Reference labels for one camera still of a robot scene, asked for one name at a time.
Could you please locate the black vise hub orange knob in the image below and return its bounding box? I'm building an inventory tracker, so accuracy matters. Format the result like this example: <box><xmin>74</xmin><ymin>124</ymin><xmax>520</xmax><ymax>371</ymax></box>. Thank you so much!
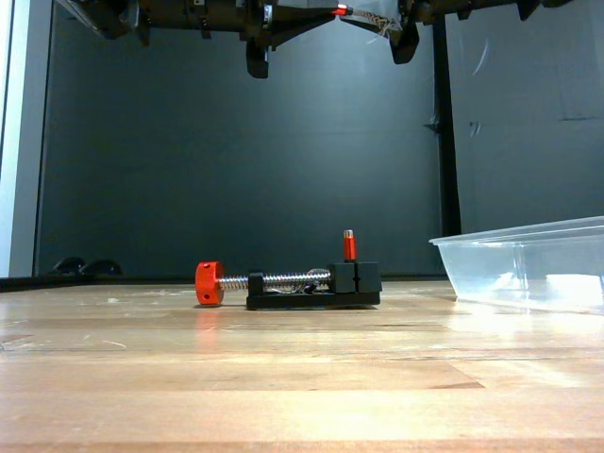
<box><xmin>194</xmin><ymin>260</ymin><xmax>382</xmax><ymax>312</ymax></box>

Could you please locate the red RCA connector braided cable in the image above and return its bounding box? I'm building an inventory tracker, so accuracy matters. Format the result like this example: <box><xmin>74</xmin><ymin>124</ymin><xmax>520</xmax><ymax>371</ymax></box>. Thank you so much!
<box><xmin>329</xmin><ymin>3</ymin><xmax>405</xmax><ymax>46</ymax></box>

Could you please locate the black rounded object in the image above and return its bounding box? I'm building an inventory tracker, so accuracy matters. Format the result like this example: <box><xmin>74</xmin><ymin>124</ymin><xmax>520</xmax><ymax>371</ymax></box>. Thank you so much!
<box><xmin>79</xmin><ymin>259</ymin><xmax>123</xmax><ymax>276</ymax></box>
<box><xmin>52</xmin><ymin>257</ymin><xmax>87</xmax><ymax>275</ymax></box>

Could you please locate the white foam block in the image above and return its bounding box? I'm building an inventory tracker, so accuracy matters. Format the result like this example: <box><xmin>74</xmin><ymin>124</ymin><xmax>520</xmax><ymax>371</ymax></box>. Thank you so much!
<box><xmin>545</xmin><ymin>273</ymin><xmax>604</xmax><ymax>306</ymax></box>

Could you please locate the clear plastic tub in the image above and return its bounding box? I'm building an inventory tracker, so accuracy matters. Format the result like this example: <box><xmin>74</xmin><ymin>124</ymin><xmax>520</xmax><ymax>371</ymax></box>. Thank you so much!
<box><xmin>428</xmin><ymin>215</ymin><xmax>604</xmax><ymax>316</ymax></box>

